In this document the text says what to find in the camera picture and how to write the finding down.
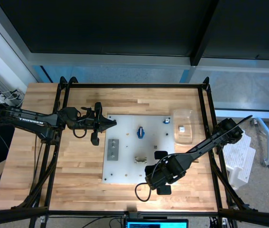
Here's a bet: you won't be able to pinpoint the grey metal plate with pegs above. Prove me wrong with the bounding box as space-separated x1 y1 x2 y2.
106 138 120 162

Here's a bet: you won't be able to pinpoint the black and white cables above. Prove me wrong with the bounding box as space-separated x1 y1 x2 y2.
0 88 25 105

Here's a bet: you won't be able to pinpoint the beige multi-pin connector housing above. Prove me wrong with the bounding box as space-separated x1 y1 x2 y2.
134 155 148 165

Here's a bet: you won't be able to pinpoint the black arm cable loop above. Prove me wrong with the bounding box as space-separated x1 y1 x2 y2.
134 181 153 202
73 123 89 139

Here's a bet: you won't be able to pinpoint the black metal frame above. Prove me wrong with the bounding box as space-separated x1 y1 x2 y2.
0 76 269 228

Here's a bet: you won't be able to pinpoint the black table camera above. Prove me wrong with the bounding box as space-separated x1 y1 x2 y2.
126 207 142 219

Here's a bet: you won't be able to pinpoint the blue clamp connector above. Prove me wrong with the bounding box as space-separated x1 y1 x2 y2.
136 126 146 139

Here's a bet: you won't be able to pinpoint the white foam block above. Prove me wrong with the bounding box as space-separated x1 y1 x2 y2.
222 133 256 191

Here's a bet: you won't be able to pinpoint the white task board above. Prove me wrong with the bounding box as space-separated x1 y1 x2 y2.
102 114 178 185

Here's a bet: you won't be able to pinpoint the laptop screen with blue edge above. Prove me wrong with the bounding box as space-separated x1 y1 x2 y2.
124 218 189 228

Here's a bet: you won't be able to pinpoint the clear plastic tub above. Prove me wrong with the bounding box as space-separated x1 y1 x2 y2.
173 109 196 146

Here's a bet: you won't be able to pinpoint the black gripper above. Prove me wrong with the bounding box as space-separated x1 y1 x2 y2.
145 151 172 196
83 102 118 146

